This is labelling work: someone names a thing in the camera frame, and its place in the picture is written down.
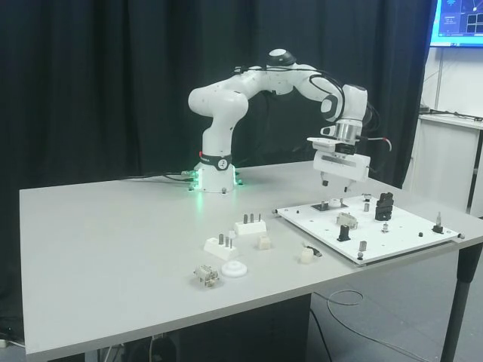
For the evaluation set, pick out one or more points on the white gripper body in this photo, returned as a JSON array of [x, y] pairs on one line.
[[339, 164]]

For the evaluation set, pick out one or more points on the metal bolt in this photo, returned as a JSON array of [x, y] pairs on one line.
[[438, 218]]

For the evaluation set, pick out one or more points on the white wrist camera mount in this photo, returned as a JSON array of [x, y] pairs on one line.
[[324, 142]]

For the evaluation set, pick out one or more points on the metal BNC plug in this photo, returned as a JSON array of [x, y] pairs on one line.
[[385, 227]]

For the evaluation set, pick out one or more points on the black curtain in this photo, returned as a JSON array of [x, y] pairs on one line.
[[94, 75]]

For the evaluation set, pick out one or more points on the white long peg holder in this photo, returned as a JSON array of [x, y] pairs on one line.
[[251, 228]]

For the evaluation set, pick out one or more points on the white large gear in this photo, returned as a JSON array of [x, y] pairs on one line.
[[234, 269]]

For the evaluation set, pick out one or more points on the white short peg holder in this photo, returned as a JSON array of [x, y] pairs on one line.
[[219, 249]]

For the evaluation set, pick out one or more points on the white round plug holder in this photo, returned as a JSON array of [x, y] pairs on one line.
[[306, 257]]

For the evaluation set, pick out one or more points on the blue screen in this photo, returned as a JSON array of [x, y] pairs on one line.
[[458, 22]]

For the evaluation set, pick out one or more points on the black D-SUB plug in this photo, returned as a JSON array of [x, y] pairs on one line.
[[384, 207]]

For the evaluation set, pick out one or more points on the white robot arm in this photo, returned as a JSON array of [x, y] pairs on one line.
[[219, 113]]

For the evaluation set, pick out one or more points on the white medium gear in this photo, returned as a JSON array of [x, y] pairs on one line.
[[335, 202]]

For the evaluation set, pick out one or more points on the white small gear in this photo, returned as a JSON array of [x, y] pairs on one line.
[[232, 234]]

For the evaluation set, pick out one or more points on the white task board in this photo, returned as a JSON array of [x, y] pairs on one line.
[[377, 241]]

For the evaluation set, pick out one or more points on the black table leg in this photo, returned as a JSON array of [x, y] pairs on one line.
[[458, 301]]

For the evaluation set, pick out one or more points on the black USB plug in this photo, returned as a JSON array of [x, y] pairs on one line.
[[315, 252]]

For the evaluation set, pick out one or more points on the grey waterproof plug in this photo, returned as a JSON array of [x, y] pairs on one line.
[[202, 275]]

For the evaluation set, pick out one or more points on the white cube plug holder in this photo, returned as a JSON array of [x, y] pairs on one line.
[[264, 243]]

